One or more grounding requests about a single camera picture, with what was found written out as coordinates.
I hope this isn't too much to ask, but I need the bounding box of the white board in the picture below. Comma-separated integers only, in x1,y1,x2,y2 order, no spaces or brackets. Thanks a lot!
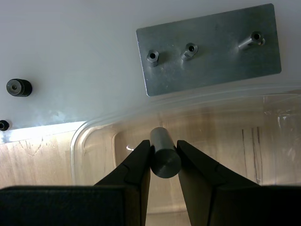
0,0,301,144

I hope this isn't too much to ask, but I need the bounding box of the aluminium plate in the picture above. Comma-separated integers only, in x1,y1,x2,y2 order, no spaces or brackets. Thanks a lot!
135,3,282,97

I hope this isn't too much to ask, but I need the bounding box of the long silver metal standoff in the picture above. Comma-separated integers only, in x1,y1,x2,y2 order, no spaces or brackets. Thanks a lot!
238,31,266,50

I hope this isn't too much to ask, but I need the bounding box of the clear plastic tub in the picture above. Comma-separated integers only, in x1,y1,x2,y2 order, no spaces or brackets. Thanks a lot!
70,84,301,226

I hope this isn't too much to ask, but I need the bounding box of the black knurled cap screw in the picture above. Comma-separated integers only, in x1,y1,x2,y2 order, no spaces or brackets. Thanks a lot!
6,78,33,97

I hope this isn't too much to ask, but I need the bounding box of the short silver metal standoff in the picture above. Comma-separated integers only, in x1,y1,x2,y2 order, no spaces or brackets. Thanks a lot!
180,42,199,61
146,48,160,68

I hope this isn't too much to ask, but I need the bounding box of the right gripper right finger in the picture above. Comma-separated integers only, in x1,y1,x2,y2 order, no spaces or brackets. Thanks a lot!
176,139,301,226

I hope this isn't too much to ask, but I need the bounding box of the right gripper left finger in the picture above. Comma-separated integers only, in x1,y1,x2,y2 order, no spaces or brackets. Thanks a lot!
0,139,152,226

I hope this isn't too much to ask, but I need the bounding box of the grey steel cylinder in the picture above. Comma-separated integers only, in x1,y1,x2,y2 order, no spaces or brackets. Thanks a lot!
149,127,182,179

